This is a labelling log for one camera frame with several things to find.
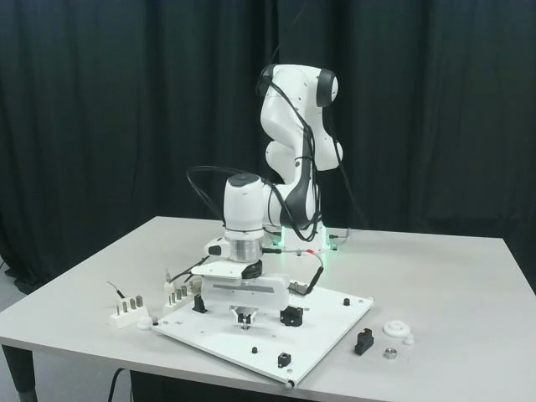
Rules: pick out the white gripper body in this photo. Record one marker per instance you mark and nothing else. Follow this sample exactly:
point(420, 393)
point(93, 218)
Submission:
point(251, 299)

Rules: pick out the beige metal connector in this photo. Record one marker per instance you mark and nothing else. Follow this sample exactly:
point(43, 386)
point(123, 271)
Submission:
point(194, 286)

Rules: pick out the black table leg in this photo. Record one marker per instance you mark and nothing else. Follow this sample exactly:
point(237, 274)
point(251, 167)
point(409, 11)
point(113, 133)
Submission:
point(19, 372)

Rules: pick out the black D-SUB plug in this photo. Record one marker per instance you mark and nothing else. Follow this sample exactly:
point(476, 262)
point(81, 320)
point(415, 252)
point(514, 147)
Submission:
point(364, 343)

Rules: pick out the metal BNC plug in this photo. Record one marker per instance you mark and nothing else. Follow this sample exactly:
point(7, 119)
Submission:
point(243, 327)

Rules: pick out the white task board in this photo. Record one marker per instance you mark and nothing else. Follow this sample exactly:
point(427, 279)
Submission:
point(218, 347)

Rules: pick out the black cabinet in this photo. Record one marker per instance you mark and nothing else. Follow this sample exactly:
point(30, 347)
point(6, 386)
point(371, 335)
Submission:
point(188, 389)

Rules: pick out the small grey plug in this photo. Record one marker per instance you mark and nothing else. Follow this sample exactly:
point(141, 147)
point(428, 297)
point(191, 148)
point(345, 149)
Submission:
point(168, 276)

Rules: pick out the small white plug holder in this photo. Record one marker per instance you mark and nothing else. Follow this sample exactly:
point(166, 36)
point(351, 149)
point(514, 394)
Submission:
point(168, 288)

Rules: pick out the flat white mount plate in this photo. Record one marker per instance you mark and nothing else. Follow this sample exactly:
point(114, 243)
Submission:
point(218, 272)

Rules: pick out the white small gear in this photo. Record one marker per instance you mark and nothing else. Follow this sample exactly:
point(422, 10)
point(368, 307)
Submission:
point(409, 339)

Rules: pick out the white medium gear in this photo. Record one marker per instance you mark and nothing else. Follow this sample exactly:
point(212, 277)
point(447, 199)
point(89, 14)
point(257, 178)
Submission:
point(144, 324)

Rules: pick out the white peg holder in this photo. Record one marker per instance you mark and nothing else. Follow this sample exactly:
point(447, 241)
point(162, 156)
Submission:
point(180, 306)
point(125, 320)

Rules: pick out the large metal peg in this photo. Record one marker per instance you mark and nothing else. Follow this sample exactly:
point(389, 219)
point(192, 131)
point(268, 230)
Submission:
point(183, 293)
point(138, 302)

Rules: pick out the black curtain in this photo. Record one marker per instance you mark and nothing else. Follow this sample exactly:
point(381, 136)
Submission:
point(84, 125)

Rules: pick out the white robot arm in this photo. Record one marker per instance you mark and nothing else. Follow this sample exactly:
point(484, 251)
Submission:
point(243, 205)

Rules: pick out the white large gear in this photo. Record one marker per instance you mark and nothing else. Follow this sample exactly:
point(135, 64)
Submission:
point(398, 328)

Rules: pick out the metal hex nut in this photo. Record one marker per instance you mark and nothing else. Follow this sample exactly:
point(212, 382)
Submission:
point(390, 353)

